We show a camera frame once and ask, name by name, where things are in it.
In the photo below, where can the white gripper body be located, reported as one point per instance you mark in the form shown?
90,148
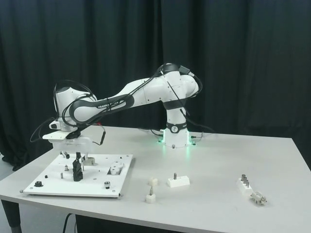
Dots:
73,145

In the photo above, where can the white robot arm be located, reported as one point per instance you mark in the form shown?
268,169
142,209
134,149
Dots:
155,92

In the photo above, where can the white wedge peg holder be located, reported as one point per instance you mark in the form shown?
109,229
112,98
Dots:
178,182

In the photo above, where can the long white peg holder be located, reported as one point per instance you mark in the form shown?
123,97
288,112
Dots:
245,188

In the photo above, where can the metal BNC plug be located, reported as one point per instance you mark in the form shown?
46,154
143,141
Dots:
65,168

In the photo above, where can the black D-SUB plug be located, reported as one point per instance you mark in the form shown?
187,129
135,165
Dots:
77,171

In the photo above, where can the white task board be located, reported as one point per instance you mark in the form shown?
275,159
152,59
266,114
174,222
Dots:
92,179

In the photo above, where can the thin black rod red tag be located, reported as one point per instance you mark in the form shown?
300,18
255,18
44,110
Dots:
103,138

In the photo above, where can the white large gear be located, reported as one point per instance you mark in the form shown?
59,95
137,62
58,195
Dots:
114,170

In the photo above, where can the metal knurled bolt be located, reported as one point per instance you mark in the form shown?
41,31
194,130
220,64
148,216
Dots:
106,185

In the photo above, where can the small white cube holder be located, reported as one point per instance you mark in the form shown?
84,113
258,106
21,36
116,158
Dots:
153,181

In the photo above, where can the metal USB plug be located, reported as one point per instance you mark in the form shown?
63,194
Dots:
150,190

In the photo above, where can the small white plug holder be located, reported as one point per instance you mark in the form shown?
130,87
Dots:
150,198

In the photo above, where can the dark table leg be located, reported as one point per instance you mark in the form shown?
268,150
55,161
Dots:
11,216

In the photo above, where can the black curtains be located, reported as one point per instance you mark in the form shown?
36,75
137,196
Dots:
73,48

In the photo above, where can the grey waterproof plug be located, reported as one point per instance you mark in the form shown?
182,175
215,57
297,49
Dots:
258,196

